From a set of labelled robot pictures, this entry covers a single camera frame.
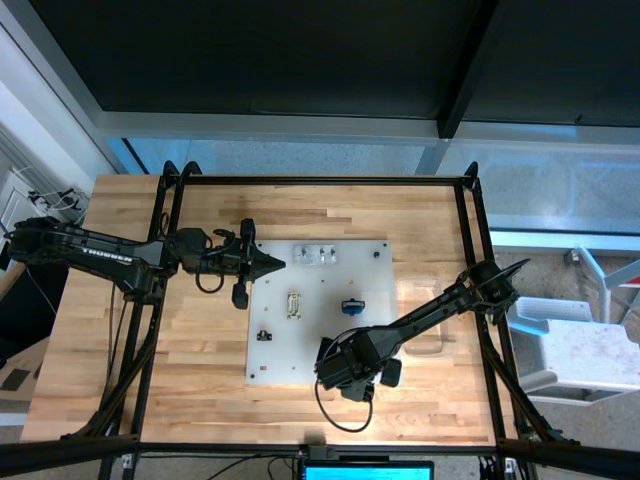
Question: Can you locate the grey window frame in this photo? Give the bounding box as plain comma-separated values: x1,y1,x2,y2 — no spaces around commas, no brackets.
0,0,640,151

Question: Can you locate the black table camera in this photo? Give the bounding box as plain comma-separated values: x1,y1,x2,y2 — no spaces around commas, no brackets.
301,439,331,460

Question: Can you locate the white board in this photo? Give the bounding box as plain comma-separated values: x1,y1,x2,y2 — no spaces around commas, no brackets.
244,239,397,386

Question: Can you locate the clear plastic tub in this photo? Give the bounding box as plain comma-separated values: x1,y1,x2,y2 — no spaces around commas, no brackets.
397,277,451,357

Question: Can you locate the brown cardboard box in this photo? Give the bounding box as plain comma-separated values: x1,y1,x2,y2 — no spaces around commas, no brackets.
0,335,51,417

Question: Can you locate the blue screen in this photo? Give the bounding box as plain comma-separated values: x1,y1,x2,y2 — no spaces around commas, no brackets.
299,459,435,480

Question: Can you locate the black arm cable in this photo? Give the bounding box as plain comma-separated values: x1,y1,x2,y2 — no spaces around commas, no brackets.
313,344,375,434
194,267,225,295

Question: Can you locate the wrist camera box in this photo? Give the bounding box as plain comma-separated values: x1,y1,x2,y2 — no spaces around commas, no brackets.
340,381,375,402

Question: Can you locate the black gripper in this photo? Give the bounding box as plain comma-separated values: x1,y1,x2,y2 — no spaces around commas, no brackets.
379,358,405,389
199,218,287,310

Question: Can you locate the black metal frame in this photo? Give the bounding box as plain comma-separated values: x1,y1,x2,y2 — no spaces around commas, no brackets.
0,159,640,480

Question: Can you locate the black window post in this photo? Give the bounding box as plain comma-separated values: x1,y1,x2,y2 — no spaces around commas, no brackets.
437,0,502,140

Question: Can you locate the white plastic stool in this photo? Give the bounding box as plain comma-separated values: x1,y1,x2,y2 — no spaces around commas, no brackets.
508,294,640,407

